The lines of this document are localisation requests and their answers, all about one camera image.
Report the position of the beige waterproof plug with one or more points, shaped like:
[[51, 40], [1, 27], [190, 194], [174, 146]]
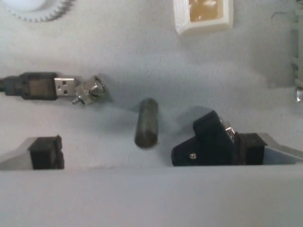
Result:
[[297, 47]]

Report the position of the metal BNC plug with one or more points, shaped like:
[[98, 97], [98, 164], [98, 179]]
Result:
[[91, 91]]

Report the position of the black D-SUB plug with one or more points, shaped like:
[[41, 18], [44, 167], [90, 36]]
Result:
[[208, 144]]

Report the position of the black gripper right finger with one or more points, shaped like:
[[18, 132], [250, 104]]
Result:
[[253, 151]]

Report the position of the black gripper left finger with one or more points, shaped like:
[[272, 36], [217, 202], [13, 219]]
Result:
[[46, 153]]

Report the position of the metal round peg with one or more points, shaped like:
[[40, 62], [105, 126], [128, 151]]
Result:
[[146, 123]]

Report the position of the white large gear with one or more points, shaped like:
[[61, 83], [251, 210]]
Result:
[[35, 14]]

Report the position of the white holder with yellow inset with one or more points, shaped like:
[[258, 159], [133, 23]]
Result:
[[203, 21]]

